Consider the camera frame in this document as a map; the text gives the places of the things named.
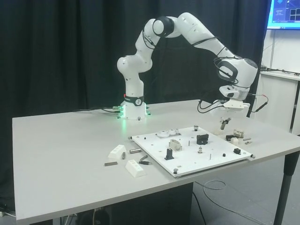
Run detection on black table leg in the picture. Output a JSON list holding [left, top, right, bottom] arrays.
[[273, 153, 296, 225]]

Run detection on blue screen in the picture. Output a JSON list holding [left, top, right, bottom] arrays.
[[266, 0, 300, 30]]

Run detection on black cables at arm foot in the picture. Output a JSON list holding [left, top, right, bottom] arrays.
[[79, 106, 123, 113]]

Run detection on black cable loop at gripper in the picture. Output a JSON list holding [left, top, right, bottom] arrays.
[[197, 92, 226, 114]]

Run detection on white task board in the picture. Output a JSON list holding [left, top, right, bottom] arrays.
[[129, 126, 256, 179]]

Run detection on black curtain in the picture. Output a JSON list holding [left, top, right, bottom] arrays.
[[0, 0, 268, 207]]

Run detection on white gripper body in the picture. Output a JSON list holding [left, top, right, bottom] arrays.
[[209, 102, 245, 119]]

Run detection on white cabinet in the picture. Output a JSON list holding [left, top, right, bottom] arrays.
[[258, 69, 300, 137]]

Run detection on grey cable on floor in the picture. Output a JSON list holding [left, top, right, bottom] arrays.
[[202, 180, 300, 225]]

